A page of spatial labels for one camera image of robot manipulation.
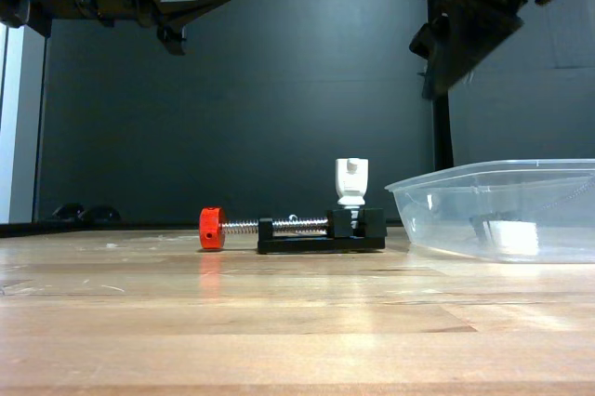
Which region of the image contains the small black power plug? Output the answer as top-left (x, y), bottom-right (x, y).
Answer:
top-left (468, 213), bottom-right (495, 246)

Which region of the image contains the white power socket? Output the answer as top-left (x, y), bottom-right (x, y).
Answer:
top-left (334, 157), bottom-right (370, 210)

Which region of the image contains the clear plastic container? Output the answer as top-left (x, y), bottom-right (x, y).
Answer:
top-left (383, 158), bottom-right (595, 266)

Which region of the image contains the small white cube adapter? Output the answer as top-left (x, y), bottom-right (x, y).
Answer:
top-left (491, 220), bottom-right (539, 257)

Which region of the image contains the small black vise red knob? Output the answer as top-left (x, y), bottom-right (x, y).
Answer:
top-left (198, 205), bottom-right (388, 256)

